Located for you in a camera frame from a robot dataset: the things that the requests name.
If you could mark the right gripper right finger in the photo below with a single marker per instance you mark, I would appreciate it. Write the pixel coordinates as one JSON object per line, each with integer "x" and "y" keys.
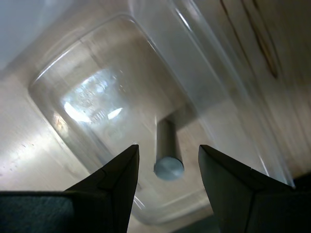
{"x": 233, "y": 194}

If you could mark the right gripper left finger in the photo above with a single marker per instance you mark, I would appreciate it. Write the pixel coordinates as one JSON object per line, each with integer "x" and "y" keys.
{"x": 114, "y": 194}

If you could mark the grey metal cylinder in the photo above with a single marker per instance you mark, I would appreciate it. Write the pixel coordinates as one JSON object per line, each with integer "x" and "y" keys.
{"x": 167, "y": 145}

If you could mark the clear plastic tub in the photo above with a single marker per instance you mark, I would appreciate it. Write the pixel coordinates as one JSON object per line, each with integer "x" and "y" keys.
{"x": 97, "y": 72}

